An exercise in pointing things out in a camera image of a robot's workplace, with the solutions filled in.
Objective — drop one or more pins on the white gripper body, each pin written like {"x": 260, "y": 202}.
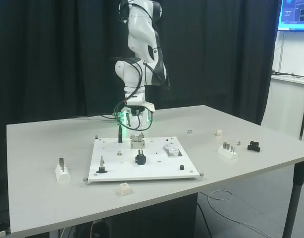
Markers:
{"x": 140, "y": 122}

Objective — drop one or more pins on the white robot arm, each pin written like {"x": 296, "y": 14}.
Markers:
{"x": 139, "y": 29}

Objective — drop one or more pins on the flat white mounting plate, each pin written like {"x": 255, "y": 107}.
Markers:
{"x": 148, "y": 107}

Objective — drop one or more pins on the black upright plug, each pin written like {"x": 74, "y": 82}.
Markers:
{"x": 120, "y": 135}

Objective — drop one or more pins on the white large gear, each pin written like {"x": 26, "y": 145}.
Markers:
{"x": 168, "y": 145}

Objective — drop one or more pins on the black D-SUB plug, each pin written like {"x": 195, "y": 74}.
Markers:
{"x": 140, "y": 160}

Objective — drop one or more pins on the white medium gear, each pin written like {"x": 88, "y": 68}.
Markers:
{"x": 172, "y": 148}

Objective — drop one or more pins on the white small gear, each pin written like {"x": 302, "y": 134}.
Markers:
{"x": 176, "y": 151}

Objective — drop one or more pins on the metal nut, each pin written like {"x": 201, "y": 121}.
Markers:
{"x": 190, "y": 131}

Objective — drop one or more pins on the white task board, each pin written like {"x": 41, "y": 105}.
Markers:
{"x": 122, "y": 173}

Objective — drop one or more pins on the small white square holder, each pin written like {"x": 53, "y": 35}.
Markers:
{"x": 123, "y": 190}

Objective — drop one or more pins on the large metal square peg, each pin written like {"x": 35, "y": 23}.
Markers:
{"x": 62, "y": 161}

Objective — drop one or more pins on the large metal round peg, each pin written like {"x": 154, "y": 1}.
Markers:
{"x": 226, "y": 146}

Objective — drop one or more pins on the white round peg holder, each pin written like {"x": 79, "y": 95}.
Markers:
{"x": 227, "y": 155}

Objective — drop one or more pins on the medium metal round peg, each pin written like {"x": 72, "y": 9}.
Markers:
{"x": 230, "y": 147}

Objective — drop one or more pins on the white square peg holder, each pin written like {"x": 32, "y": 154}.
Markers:
{"x": 63, "y": 174}

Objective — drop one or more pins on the black box under table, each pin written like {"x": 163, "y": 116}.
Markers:
{"x": 154, "y": 218}

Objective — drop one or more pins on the black curtain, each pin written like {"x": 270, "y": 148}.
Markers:
{"x": 55, "y": 62}

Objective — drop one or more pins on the black connector block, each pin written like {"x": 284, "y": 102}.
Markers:
{"x": 254, "y": 146}

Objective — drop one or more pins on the white cabinet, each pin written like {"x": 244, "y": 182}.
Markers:
{"x": 285, "y": 109}

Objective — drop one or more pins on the dark grey table leg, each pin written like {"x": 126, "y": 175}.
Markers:
{"x": 296, "y": 188}

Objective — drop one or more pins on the blue screen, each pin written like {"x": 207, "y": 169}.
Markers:
{"x": 294, "y": 13}

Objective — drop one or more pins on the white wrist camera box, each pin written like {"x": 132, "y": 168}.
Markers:
{"x": 134, "y": 99}

